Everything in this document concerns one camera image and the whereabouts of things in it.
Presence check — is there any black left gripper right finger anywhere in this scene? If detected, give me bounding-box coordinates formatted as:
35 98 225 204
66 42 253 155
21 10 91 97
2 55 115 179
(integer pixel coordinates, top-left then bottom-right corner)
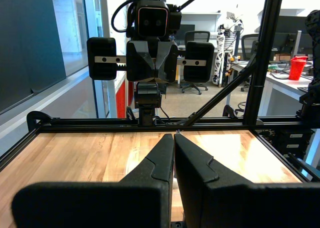
174 134 320 228

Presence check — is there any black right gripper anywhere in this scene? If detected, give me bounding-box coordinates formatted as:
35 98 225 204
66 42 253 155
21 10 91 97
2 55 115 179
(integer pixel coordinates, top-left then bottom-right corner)
86 37 215 83

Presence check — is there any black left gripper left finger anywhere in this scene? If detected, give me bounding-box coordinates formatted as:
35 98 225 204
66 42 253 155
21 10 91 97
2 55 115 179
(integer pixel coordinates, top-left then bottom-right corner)
11 134 175 228

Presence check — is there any small black computer monitor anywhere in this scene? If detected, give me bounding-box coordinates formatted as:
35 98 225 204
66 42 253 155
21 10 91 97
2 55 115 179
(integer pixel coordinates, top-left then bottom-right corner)
174 24 196 45

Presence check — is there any red cabinet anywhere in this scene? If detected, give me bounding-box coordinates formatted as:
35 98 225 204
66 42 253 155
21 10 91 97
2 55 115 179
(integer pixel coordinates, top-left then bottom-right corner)
115 80 135 119

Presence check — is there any black mesh office chair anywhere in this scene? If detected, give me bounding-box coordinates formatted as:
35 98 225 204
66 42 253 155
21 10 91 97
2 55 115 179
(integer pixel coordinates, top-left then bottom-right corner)
234 34 260 116
181 31 211 95

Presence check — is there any white lattice robot structure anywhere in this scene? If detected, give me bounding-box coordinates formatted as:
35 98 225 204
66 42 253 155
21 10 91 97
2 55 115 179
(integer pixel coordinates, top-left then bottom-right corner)
212 11 245 85

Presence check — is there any black power supply box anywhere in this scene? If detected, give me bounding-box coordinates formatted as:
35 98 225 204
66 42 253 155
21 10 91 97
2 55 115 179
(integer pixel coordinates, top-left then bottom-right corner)
276 141 312 154
276 129 315 143

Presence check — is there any white office desk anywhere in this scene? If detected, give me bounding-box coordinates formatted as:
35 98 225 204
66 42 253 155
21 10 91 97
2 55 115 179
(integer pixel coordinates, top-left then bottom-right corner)
232 60 320 119

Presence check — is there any large black computer monitor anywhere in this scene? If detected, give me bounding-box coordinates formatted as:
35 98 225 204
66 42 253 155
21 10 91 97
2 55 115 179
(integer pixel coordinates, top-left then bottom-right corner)
269 15 313 61

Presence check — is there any red plastic cup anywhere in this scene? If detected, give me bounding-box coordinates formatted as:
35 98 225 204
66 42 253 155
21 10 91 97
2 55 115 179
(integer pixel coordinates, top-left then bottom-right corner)
288 55 309 81

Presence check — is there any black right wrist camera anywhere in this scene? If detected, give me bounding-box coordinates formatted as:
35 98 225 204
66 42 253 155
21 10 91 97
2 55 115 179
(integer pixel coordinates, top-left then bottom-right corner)
134 1 183 38

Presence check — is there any black looped right arm cable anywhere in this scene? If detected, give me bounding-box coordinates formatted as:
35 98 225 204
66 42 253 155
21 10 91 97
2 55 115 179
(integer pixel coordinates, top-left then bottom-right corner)
111 0 138 34

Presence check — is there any black curved frame bracket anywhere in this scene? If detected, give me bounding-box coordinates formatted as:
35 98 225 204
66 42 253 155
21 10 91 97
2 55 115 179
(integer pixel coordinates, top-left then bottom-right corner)
26 111 53 128

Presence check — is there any black aluminium frame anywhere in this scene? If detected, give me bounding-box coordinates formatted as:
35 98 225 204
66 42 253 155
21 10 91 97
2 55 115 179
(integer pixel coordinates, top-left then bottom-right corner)
0 0 320 183

